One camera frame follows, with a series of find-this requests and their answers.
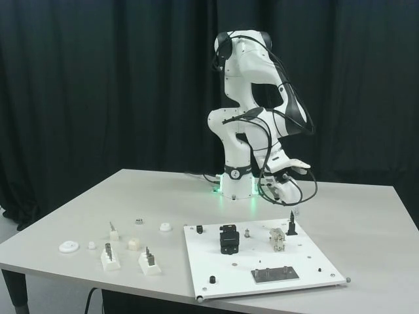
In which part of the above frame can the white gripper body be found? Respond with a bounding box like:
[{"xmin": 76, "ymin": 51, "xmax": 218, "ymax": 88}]
[{"xmin": 273, "ymin": 181, "xmax": 297, "ymax": 202}]

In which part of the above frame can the white large gear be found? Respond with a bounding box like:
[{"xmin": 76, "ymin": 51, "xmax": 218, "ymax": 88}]
[{"xmin": 58, "ymin": 240, "xmax": 81, "ymax": 254}]

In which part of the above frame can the black plug with thin rod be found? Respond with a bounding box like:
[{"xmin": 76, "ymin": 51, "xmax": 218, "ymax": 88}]
[{"xmin": 285, "ymin": 211, "xmax": 299, "ymax": 237}]

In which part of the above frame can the white task board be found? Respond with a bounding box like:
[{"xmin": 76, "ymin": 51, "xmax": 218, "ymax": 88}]
[{"xmin": 183, "ymin": 219, "xmax": 348, "ymax": 292}]

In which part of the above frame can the black D-SUB plug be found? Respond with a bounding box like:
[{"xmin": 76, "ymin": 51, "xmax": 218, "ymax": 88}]
[{"xmin": 219, "ymin": 224, "xmax": 241, "ymax": 256}]

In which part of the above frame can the white square peg holder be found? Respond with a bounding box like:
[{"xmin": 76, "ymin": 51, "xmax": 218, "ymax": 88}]
[{"xmin": 137, "ymin": 247, "xmax": 162, "ymax": 277}]

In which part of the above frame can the black box under table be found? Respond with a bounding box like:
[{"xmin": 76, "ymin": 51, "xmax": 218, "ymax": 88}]
[{"xmin": 101, "ymin": 288, "xmax": 249, "ymax": 314}]

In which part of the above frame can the white round peg holder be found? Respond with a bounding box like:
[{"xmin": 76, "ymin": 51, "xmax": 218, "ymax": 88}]
[{"xmin": 100, "ymin": 243, "xmax": 122, "ymax": 272}]

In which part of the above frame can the black curtain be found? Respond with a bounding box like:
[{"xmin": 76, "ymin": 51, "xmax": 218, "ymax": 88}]
[{"xmin": 0, "ymin": 0, "xmax": 419, "ymax": 232}]

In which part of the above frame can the black table leg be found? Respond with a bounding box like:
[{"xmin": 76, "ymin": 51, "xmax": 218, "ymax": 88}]
[{"xmin": 2, "ymin": 269, "xmax": 27, "ymax": 314}]

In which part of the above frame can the black looped gripper cable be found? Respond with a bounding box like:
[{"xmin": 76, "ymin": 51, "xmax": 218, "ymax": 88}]
[{"xmin": 256, "ymin": 107, "xmax": 319, "ymax": 207}]

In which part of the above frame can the black cable at arm foot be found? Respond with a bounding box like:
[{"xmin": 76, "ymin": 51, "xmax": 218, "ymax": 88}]
[{"xmin": 187, "ymin": 171, "xmax": 221, "ymax": 184}]

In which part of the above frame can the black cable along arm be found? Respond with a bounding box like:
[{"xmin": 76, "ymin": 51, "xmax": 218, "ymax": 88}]
[{"xmin": 211, "ymin": 31, "xmax": 317, "ymax": 135}]

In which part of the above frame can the black floor cable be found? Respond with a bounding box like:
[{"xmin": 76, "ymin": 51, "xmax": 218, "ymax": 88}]
[{"xmin": 85, "ymin": 287, "xmax": 99, "ymax": 314}]

